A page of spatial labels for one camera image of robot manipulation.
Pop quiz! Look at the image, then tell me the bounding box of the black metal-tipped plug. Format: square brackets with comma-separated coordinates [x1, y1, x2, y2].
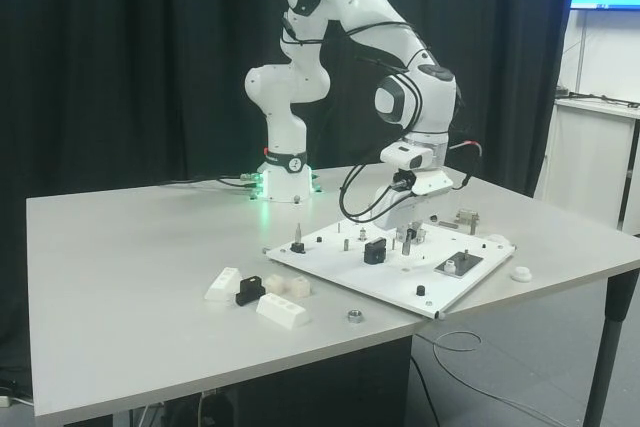
[289, 221, 308, 255]

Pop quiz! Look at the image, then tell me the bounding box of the black curtain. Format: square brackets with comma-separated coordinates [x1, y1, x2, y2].
[0, 0, 586, 427]

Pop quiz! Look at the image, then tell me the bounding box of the black D-SUB plug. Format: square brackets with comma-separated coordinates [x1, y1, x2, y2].
[363, 237, 388, 266]

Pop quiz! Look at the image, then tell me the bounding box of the white cabinet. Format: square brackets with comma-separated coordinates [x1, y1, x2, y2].
[535, 95, 640, 237]

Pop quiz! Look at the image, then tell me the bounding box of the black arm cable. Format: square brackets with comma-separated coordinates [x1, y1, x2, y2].
[279, 11, 464, 148]

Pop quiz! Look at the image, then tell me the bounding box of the white task board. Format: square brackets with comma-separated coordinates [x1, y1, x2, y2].
[263, 220, 517, 322]

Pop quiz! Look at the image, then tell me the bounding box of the white cube holder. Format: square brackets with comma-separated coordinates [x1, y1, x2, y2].
[262, 273, 291, 296]
[286, 276, 314, 301]

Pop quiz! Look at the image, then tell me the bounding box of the white peg holder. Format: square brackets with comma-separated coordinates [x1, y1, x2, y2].
[204, 266, 241, 303]
[255, 292, 312, 330]

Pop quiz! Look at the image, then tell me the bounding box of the metal BNC plug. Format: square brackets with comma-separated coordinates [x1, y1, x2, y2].
[456, 208, 482, 234]

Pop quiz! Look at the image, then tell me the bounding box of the black table leg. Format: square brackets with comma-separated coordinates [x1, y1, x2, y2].
[582, 264, 640, 427]

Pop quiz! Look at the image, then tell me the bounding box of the black base cable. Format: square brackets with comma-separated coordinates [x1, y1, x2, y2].
[167, 172, 264, 191]

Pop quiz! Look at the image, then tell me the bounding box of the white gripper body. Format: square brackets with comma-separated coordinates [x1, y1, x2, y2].
[372, 181, 427, 232]

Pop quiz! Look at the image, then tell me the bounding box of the thin grey floor cable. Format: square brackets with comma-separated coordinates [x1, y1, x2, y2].
[430, 330, 609, 427]

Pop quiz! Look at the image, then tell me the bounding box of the black looped wrist cable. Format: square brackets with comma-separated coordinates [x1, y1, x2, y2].
[338, 160, 401, 224]

